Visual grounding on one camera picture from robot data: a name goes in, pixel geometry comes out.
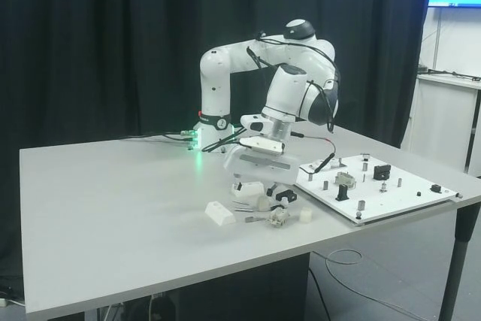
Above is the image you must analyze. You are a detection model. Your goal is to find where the grey floor cable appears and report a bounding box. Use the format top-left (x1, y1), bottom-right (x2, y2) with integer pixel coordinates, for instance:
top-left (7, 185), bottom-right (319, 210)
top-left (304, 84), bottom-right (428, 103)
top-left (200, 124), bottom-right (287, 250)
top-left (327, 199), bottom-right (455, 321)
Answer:
top-left (325, 247), bottom-right (452, 321)

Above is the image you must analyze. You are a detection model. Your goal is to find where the dark grey table leg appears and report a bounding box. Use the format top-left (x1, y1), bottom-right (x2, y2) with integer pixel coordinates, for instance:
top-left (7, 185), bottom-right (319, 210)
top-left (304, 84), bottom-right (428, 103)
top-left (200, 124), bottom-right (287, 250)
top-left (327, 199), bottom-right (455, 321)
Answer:
top-left (439, 200), bottom-right (475, 321)

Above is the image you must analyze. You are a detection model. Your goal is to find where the white cabinet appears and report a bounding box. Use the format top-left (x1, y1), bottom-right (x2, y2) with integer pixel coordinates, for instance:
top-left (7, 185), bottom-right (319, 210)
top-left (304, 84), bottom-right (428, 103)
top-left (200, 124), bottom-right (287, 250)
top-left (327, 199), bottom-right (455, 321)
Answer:
top-left (407, 71), bottom-right (481, 179)

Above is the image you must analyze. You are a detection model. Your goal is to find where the white peg holder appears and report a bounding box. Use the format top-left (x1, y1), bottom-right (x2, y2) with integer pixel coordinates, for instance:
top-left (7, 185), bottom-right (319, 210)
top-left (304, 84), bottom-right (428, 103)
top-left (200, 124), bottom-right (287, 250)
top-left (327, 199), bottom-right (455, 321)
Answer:
top-left (240, 181), bottom-right (266, 198)
top-left (204, 200), bottom-right (237, 226)

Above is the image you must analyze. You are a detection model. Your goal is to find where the black floor cable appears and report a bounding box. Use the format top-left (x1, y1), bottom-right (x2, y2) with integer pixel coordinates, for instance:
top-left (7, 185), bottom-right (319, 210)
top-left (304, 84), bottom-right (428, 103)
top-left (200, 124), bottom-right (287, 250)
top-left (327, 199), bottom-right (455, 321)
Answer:
top-left (309, 267), bottom-right (328, 321)

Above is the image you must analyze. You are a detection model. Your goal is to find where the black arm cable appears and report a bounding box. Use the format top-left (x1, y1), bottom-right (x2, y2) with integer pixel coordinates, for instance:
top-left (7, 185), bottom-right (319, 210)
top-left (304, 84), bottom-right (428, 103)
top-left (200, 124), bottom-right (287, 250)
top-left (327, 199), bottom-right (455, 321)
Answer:
top-left (246, 29), bottom-right (345, 134)

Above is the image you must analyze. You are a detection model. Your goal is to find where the thin black rod on wire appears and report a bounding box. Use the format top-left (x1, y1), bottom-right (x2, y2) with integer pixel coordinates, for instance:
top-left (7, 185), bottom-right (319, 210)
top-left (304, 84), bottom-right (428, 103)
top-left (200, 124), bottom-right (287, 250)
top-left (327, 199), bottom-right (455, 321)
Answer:
top-left (292, 131), bottom-right (337, 173)

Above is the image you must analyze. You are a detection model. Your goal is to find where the black camera cable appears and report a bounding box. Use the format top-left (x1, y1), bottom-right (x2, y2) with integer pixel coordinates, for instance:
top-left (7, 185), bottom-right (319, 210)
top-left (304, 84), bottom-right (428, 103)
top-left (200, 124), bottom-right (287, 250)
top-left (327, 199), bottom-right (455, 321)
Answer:
top-left (204, 136), bottom-right (245, 152)

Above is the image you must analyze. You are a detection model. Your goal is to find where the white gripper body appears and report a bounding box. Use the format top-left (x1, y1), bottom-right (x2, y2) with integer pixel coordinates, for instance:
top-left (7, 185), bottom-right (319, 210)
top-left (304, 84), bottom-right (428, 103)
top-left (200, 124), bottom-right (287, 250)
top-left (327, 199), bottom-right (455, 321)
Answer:
top-left (222, 146), bottom-right (301, 186)

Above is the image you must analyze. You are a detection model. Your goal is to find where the white task board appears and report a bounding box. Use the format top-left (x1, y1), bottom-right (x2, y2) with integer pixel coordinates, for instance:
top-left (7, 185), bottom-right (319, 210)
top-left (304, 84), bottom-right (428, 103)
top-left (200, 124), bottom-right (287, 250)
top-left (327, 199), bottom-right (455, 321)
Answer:
top-left (292, 154), bottom-right (464, 227)

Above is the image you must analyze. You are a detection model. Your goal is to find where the black curtain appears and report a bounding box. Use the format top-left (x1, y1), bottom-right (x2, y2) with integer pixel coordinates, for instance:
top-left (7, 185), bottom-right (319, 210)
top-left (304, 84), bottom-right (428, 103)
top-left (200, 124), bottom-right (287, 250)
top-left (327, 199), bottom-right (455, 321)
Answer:
top-left (0, 0), bottom-right (431, 301)

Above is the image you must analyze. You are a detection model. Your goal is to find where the black base cable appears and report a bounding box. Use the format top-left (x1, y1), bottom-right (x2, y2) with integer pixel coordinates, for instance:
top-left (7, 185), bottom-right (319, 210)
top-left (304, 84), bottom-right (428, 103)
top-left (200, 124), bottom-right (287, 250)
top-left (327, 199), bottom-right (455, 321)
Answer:
top-left (126, 131), bottom-right (196, 142)

